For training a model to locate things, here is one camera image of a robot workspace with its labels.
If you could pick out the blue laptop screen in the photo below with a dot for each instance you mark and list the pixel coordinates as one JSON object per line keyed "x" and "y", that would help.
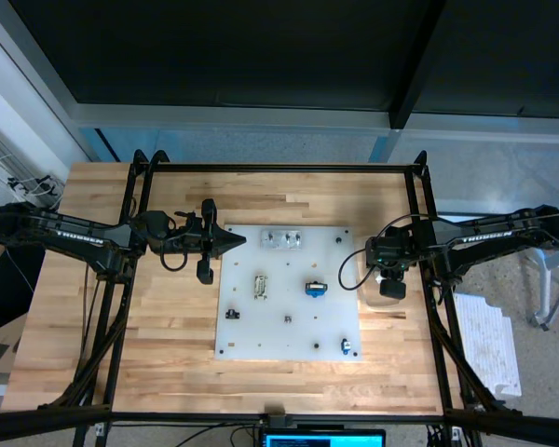
{"x": 321, "y": 440}

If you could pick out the black aluminium frame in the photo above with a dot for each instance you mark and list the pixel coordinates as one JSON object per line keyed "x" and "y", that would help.
{"x": 279, "y": 166}

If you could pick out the small black camera box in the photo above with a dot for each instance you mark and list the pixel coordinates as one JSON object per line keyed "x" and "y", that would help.
{"x": 276, "y": 419}

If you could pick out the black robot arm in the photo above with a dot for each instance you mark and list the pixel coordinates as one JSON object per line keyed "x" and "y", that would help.
{"x": 484, "y": 237}
{"x": 74, "y": 233}

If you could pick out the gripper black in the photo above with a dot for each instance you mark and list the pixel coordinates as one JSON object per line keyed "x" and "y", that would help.
{"x": 200, "y": 235}
{"x": 392, "y": 289}

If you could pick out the brown cardboard box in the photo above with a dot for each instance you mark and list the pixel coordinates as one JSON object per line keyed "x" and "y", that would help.
{"x": 4, "y": 335}

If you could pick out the silver corner bracket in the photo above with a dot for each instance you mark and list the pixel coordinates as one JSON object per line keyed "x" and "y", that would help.
{"x": 100, "y": 429}
{"x": 456, "y": 433}

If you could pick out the blue D-sub connector block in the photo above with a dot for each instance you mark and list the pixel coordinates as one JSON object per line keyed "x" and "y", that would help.
{"x": 315, "y": 291}

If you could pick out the clear plastic tub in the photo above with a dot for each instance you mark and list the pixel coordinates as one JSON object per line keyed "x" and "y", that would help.
{"x": 370, "y": 302}

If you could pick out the small blue RJ45 socket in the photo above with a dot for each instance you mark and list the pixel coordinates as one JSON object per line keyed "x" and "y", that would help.
{"x": 344, "y": 347}

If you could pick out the aluminium bar block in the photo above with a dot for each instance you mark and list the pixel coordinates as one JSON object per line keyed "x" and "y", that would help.
{"x": 281, "y": 239}

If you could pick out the white taskboard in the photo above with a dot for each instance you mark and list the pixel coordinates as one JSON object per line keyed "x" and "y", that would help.
{"x": 270, "y": 330}

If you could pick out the black overhead beam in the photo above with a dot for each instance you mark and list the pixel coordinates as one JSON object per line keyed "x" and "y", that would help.
{"x": 419, "y": 60}

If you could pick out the beige connector housing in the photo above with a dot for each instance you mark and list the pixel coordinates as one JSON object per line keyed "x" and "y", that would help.
{"x": 260, "y": 286}

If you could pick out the small black clamp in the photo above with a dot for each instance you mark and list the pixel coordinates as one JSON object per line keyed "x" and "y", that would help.
{"x": 233, "y": 314}

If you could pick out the grey metal stand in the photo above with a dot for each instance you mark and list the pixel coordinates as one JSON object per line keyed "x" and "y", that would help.
{"x": 546, "y": 288}

